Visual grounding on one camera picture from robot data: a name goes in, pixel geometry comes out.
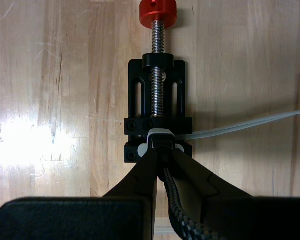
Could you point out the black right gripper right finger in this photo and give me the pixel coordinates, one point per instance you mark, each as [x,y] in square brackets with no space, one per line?
[227,212]

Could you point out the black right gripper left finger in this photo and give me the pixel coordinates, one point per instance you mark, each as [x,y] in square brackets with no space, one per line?
[130,205]

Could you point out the white receptacle socket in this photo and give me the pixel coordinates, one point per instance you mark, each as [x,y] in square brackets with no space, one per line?
[141,150]

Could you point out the black vise with red knob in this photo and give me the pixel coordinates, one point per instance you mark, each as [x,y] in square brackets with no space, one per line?
[137,75]

